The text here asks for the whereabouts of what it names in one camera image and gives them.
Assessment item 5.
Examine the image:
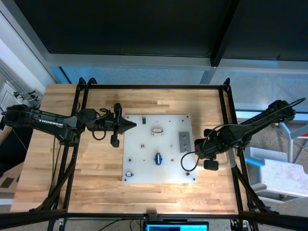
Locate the cardboard box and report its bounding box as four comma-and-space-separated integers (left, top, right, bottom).
0, 160, 25, 193

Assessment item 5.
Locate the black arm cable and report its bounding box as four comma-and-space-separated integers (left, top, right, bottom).
180, 124, 228, 172
92, 107, 109, 142

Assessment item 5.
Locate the table-level camera on bracket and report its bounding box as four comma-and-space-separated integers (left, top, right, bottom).
144, 207, 161, 221

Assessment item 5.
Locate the grey metal plate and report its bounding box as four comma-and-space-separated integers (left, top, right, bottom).
178, 131, 193, 154

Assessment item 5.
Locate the white metal stool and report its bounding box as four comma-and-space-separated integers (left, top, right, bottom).
276, 121, 308, 167

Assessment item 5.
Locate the screen with blue edge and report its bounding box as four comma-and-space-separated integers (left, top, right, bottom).
143, 221, 210, 231

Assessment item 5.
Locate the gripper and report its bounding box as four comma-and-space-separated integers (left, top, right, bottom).
194, 134, 226, 172
103, 103, 138, 148

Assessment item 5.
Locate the white power strip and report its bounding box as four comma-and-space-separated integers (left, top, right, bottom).
13, 90, 42, 102

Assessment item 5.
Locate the clear plastic tub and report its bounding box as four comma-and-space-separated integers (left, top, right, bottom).
196, 141, 236, 169

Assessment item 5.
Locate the blue round connector mount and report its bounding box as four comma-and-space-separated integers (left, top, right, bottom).
153, 154, 165, 167

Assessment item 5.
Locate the white taskboard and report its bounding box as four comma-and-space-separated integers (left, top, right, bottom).
122, 114, 198, 184

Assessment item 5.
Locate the black metal frame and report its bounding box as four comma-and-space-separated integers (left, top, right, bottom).
0, 77, 308, 231

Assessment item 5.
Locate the large white crate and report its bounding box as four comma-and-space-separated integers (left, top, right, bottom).
250, 157, 308, 204

